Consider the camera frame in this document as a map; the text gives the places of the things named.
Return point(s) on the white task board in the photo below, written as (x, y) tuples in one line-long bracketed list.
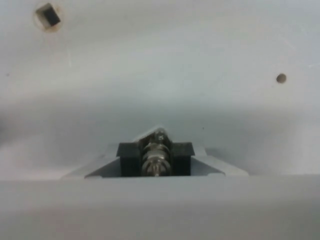
[(175, 75)]

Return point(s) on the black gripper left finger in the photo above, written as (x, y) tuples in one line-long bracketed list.
[(128, 161)]

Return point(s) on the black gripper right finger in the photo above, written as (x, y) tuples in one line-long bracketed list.
[(182, 161)]

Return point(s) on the metal BNC plug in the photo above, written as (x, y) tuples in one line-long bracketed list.
[(156, 165)]

